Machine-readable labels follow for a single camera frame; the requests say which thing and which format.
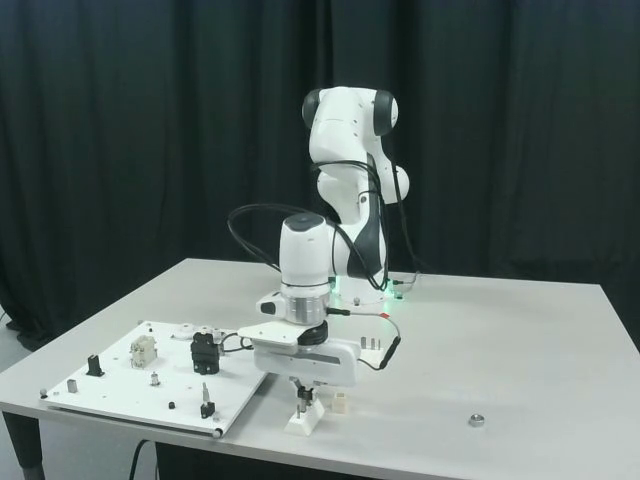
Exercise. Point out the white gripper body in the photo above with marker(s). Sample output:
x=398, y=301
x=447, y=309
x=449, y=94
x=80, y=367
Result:
x=300, y=367

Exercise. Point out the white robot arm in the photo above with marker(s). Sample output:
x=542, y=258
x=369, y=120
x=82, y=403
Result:
x=340, y=130

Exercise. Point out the white peg holder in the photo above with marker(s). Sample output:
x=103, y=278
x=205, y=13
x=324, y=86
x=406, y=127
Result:
x=370, y=356
x=305, y=425

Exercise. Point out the thick metal square peg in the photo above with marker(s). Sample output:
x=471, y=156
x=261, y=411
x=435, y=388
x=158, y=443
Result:
x=73, y=387

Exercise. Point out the cream plug holder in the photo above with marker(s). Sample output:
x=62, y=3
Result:
x=339, y=404

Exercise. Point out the white medium gear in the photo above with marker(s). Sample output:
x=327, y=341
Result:
x=221, y=334

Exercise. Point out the black D-SUB plug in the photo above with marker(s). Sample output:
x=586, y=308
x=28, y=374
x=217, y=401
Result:
x=205, y=355

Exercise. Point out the white large gear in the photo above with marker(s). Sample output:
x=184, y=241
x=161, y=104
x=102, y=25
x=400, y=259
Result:
x=184, y=330

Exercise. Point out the metal BNC plug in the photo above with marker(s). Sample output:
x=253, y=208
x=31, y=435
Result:
x=155, y=380

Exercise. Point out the beige multi-pin connector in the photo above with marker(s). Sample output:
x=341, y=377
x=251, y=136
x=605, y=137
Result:
x=144, y=352

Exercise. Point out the white task board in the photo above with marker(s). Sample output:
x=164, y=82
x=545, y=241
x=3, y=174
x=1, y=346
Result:
x=125, y=395

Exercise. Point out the metal nut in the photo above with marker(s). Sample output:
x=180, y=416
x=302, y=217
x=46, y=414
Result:
x=476, y=424

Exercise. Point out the black table leg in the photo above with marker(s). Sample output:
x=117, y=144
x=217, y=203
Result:
x=22, y=450

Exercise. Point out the black curtain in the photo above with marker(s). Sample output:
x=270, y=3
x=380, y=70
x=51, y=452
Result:
x=100, y=125

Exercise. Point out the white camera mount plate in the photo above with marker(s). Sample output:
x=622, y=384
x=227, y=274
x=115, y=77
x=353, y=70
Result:
x=270, y=334

